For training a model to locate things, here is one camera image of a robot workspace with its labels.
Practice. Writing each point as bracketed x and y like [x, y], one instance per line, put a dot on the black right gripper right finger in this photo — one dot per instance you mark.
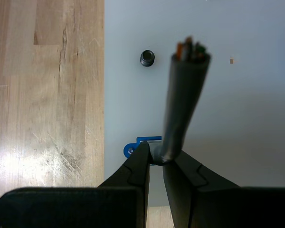
[228, 209]

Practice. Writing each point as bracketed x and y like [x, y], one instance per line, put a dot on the white plastic board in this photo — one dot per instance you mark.
[228, 118]

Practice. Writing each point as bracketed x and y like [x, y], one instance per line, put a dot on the black round screw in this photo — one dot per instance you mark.
[147, 58]

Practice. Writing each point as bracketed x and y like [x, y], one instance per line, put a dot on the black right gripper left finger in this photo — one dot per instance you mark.
[85, 209]

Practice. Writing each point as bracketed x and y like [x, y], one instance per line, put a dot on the blue rj45 socket holder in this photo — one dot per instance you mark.
[128, 154]

